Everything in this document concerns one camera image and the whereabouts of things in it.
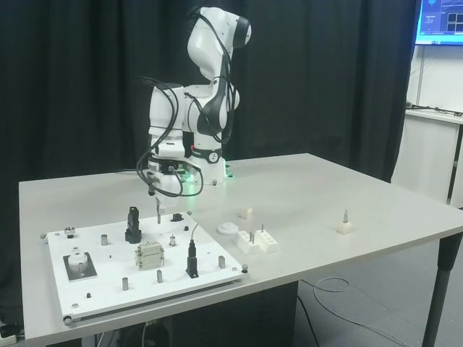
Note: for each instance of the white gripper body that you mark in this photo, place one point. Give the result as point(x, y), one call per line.
point(170, 189)

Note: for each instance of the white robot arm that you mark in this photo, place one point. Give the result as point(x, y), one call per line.
point(202, 43)

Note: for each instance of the white single peg holder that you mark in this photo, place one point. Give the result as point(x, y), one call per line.
point(344, 227)

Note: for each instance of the black D-SUB plug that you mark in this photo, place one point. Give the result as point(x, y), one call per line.
point(132, 227)

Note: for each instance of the metal BNC plug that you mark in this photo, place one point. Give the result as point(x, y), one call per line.
point(173, 240)

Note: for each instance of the beige rectangular connector plug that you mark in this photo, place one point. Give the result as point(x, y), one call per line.
point(150, 257)

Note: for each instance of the white task board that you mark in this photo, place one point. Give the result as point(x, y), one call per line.
point(119, 260)

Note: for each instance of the white medium gear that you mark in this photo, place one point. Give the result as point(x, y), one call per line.
point(228, 229)

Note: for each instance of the small white holder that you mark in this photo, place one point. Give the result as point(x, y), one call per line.
point(246, 213)

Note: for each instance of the metal bolt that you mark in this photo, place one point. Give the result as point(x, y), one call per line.
point(69, 230)

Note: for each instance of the white large gear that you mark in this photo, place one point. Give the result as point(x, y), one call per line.
point(77, 261)

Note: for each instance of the black curtains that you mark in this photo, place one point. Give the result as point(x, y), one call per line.
point(90, 90)

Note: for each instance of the black box under table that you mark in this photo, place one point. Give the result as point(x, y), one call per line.
point(235, 318)

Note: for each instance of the white power strip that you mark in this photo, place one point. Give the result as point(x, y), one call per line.
point(7, 338)

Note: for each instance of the white cabinet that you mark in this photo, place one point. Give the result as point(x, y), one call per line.
point(434, 155)

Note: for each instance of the dark table leg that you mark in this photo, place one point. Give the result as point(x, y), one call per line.
point(439, 289)

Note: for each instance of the blue screen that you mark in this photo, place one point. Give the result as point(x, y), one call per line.
point(439, 21)

